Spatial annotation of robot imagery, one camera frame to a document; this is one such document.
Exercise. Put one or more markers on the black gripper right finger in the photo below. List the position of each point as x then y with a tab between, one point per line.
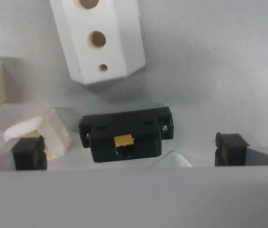
231	152

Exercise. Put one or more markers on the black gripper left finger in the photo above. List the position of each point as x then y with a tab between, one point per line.
29	154

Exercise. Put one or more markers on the black D-SUB plug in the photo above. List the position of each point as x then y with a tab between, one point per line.
124	128

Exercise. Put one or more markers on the white holder with round holes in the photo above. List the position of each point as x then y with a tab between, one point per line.
114	28

